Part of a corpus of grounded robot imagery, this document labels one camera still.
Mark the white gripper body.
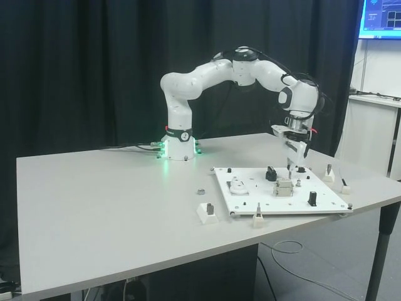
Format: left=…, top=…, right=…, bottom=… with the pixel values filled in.
left=283, top=140, right=310, bottom=167

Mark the wide white peg holder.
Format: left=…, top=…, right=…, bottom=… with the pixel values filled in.
left=196, top=205, right=220, bottom=226

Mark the white task board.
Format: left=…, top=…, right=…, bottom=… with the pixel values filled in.
left=209, top=166, right=354, bottom=218

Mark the white cabinet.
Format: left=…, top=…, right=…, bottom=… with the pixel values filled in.
left=336, top=92, right=401, bottom=182

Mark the dark table leg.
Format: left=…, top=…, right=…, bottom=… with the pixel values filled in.
left=365, top=203, right=399, bottom=301

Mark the blue screen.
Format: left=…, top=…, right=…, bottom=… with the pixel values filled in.
left=358, top=0, right=401, bottom=40

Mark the black curtain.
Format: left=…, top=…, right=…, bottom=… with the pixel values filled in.
left=0, top=0, right=367, bottom=283

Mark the grey floor cable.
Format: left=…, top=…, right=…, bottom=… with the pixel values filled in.
left=262, top=239, right=371, bottom=301

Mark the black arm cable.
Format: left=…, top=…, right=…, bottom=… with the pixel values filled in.
left=212, top=46, right=328, bottom=128

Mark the black cable on cabinet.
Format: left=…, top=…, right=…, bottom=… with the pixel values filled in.
left=349, top=88, right=401, bottom=102

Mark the black power cable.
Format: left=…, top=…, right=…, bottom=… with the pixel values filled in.
left=103, top=142, right=164, bottom=155

